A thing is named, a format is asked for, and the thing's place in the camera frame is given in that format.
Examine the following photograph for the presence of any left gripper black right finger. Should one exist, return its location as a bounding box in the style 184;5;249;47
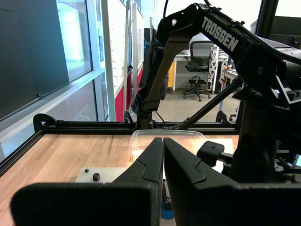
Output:
163;137;301;226

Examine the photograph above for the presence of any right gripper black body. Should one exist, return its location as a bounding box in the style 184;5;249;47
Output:
197;138;301;183

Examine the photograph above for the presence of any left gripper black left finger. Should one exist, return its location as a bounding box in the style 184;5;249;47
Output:
10;137;164;226

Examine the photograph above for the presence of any white mounting board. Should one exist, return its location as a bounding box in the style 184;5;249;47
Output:
74;164;224;184

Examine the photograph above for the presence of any blue and black D-sub connector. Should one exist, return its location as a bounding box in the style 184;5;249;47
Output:
161;180;176;219

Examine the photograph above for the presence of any clear plastic tub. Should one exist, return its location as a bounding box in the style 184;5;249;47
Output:
128;129;206;163

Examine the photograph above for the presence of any white lattice stand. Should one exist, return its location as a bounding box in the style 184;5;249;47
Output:
206;43;228;91

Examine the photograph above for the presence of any black office chair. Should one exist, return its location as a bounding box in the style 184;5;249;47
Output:
182;40;212;102

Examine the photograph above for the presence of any yellow cabinet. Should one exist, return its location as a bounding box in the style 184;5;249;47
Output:
168;60;176;88

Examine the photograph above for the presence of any black metal table frame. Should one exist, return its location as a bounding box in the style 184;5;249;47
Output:
0;0;277;177

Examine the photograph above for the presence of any grey aluminium window frame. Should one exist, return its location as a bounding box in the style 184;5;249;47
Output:
0;0;117;163

